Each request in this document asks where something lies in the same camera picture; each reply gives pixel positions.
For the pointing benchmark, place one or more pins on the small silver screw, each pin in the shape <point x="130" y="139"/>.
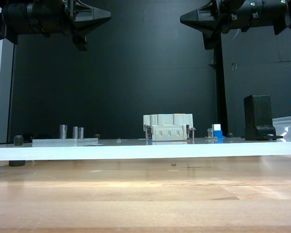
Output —
<point x="270" y="135"/>

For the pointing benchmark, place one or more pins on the black threaded set screw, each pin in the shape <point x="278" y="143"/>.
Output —
<point x="18" y="140"/>

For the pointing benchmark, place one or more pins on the white connector housing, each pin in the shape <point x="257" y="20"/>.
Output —
<point x="167" y="119"/>

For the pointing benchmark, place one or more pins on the black rubber board foot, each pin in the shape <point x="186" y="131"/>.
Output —
<point x="17" y="163"/>

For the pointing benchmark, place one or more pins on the short silver metal bar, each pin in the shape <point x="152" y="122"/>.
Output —
<point x="81" y="133"/>

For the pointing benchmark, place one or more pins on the thick silver metal bar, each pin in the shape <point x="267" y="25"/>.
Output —
<point x="63" y="132"/>

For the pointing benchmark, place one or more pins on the silver pan-head screw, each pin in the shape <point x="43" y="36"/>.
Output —
<point x="147" y="131"/>
<point x="192" y="133"/>

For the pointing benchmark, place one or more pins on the slim silver metal bar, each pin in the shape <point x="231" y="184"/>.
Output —
<point x="75" y="133"/>

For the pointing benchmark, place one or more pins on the black aluminium frame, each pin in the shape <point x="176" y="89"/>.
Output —
<point x="220" y="97"/>

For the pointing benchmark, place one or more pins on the tall black holder block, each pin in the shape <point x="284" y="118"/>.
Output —
<point x="257" y="116"/>

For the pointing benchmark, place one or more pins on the blue connector block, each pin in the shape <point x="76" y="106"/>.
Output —
<point x="218" y="134"/>

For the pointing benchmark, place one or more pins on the white square connector cap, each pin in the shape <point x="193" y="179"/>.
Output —
<point x="216" y="127"/>

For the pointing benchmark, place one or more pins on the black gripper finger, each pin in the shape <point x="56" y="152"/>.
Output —
<point x="83" y="30"/>
<point x="203" y="8"/>
<point x="208" y="30"/>
<point x="99" y="12"/>

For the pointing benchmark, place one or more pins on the clear plastic tub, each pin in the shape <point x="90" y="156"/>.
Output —
<point x="288" y="128"/>

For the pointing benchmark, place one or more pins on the white taskboard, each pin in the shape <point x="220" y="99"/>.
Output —
<point x="145" y="150"/>

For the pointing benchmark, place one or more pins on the white three-slot connector socket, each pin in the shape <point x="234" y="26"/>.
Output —
<point x="169" y="133"/>

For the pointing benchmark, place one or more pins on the black rounded knob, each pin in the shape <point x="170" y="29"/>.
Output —
<point x="27" y="137"/>

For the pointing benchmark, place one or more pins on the clear standoff post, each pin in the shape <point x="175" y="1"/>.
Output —
<point x="210" y="133"/>

